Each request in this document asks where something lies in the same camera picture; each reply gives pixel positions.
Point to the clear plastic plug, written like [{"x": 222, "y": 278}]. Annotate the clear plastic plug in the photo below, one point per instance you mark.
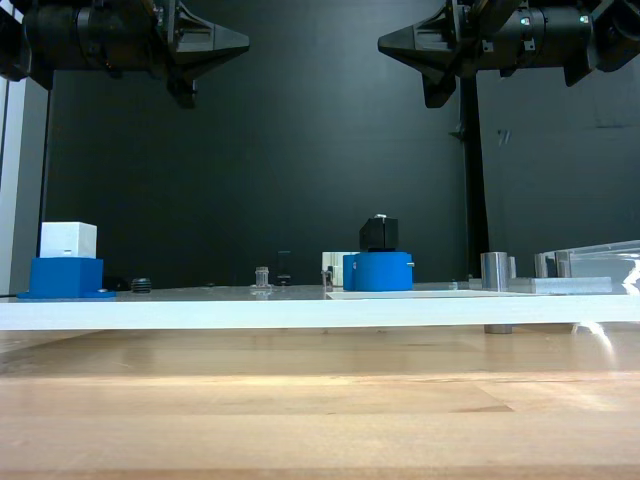
[{"x": 262, "y": 286}]

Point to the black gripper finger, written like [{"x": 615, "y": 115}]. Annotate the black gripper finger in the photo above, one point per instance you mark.
[
  {"x": 432, "y": 62},
  {"x": 410, "y": 37},
  {"x": 205, "y": 62},
  {"x": 225, "y": 37}
]

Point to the blue square holder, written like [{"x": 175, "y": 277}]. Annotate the blue square holder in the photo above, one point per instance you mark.
[{"x": 65, "y": 277}]

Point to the small metal clip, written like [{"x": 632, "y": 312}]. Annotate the small metal clip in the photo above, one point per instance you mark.
[{"x": 327, "y": 282}]

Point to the blue round holder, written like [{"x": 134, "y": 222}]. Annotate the blue round holder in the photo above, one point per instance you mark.
[{"x": 377, "y": 272}]

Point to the black ribbed knob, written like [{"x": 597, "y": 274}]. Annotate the black ribbed knob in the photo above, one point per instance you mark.
[{"x": 141, "y": 285}]

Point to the white board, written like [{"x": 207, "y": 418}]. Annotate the white board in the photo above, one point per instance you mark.
[{"x": 200, "y": 312}]

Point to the grey partition frame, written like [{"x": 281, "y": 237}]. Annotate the grey partition frame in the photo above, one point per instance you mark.
[{"x": 25, "y": 175}]

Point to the grey aluminium peg plate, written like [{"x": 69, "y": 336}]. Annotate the grey aluminium peg plate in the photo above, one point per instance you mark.
[{"x": 565, "y": 286}]

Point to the thin steel cylinder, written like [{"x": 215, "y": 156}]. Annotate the thin steel cylinder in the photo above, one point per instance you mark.
[{"x": 512, "y": 265}]

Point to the clear plastic tub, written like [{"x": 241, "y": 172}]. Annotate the clear plastic tub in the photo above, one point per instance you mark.
[{"x": 605, "y": 260}]

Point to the white cube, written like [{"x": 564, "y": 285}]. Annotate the white cube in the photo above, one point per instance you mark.
[{"x": 67, "y": 240}]

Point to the small black connector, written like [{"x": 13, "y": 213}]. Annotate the small black connector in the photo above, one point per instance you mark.
[{"x": 284, "y": 279}]

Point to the medium steel cylinder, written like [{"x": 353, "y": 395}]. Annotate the medium steel cylinder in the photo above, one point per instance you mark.
[{"x": 542, "y": 265}]

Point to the large steel cylinder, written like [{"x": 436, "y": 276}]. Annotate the large steel cylinder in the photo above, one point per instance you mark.
[{"x": 495, "y": 270}]

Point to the white connector housing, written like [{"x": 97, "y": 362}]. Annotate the white connector housing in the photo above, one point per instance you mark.
[{"x": 332, "y": 262}]

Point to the black block with screw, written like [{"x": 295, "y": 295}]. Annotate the black block with screw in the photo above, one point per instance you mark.
[{"x": 377, "y": 235}]

